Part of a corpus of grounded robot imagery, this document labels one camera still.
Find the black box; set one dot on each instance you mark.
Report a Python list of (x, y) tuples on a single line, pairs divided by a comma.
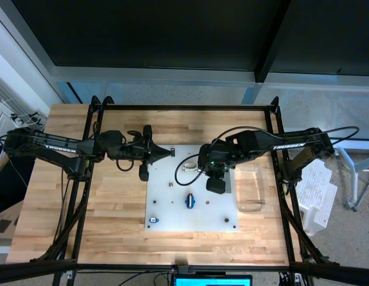
[(6, 184)]

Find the grey metal stand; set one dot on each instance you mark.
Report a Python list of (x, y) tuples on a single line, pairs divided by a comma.
[(354, 178)]

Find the laptop screen with blue edge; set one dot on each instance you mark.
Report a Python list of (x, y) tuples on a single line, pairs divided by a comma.
[(211, 281)]

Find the aluminium block with holes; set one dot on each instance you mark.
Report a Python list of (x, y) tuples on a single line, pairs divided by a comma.
[(228, 184)]

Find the clear plastic tub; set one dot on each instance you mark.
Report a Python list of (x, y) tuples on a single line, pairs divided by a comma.
[(247, 190)]

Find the black window post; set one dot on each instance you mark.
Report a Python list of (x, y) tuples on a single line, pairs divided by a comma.
[(272, 44)]

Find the small blue clamp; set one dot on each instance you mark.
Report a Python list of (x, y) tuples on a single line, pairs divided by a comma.
[(150, 220)]

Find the white task board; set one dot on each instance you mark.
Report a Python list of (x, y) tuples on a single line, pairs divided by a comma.
[(178, 214)]

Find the black aluminium frame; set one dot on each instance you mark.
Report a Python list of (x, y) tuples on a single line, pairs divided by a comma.
[(172, 106)]

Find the brown cardboard box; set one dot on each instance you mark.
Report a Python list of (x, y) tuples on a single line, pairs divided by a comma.
[(10, 213)]

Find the silver cylinder in clamp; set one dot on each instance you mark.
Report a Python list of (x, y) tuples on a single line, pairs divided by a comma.
[(190, 200)]

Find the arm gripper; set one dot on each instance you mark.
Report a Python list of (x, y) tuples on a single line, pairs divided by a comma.
[(146, 152), (215, 158)]

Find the grey connector housing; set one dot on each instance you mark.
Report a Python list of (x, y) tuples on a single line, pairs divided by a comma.
[(189, 167)]

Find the large blue clamp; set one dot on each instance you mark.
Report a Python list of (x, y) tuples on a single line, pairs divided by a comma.
[(185, 202)]

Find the white foam block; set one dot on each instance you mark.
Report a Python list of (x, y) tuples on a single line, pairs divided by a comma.
[(318, 190)]

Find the small black clip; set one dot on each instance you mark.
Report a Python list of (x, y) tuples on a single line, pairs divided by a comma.
[(173, 153)]

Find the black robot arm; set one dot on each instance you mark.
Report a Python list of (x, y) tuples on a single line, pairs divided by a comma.
[(83, 147), (288, 146)]

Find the white cabinet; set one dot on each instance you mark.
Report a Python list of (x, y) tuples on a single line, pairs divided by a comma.
[(3, 119)]

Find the silver corner bracket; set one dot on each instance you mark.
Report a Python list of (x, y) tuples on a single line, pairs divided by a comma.
[(69, 274), (297, 277)]

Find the small black camera mount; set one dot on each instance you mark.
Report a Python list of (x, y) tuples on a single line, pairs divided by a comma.
[(184, 269)]

